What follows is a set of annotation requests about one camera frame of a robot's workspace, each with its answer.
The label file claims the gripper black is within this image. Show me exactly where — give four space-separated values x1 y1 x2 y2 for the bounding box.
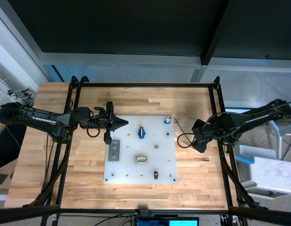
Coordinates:
88 101 129 145
191 119 214 154

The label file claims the white board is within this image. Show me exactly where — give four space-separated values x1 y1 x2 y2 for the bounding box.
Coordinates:
102 114 179 184

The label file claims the grey aluminium plate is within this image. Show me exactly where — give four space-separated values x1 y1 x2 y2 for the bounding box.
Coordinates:
108 139 121 162

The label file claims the white step stool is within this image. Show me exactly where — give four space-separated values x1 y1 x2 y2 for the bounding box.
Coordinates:
239 155 291 200

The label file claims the screen with blue edge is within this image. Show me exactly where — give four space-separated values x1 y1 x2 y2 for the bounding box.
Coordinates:
134 217 200 226

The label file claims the cardboard box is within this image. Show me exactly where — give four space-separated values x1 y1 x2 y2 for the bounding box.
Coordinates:
0 158 19 190

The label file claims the blue connector mount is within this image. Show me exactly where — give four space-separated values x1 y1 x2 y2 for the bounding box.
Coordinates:
136 126 147 140

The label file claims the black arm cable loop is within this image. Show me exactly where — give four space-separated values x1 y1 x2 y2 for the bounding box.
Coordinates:
86 122 100 138

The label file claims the black metal frame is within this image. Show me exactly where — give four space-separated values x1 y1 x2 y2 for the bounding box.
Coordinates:
0 75 270 226

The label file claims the black camera box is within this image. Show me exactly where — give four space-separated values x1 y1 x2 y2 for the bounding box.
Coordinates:
138 204 150 218

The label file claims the power strip with cables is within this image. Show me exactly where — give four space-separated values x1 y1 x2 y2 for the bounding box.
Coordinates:
6 88 37 106

